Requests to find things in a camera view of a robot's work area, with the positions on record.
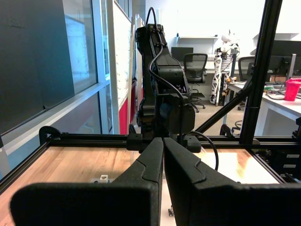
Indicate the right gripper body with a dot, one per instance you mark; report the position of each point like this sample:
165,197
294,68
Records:
134,142

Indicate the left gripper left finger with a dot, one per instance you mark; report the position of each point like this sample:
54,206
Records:
94,204

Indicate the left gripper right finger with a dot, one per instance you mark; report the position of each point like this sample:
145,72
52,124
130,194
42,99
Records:
223,204

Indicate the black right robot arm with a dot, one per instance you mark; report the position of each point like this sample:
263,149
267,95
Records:
169,70

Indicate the small silver stud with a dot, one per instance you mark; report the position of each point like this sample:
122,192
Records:
171,210

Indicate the grey aluminium window ledge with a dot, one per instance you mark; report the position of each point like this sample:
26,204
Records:
70,101

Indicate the black mesh office chair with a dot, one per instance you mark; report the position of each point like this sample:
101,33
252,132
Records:
245,68
195,68

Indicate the black computer monitor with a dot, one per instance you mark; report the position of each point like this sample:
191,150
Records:
182,53

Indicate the white office desk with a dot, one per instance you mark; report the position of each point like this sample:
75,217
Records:
277,106

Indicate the red plastic cup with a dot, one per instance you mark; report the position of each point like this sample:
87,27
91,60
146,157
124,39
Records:
291,90

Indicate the blue connector mount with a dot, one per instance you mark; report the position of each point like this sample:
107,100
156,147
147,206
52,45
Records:
101,177

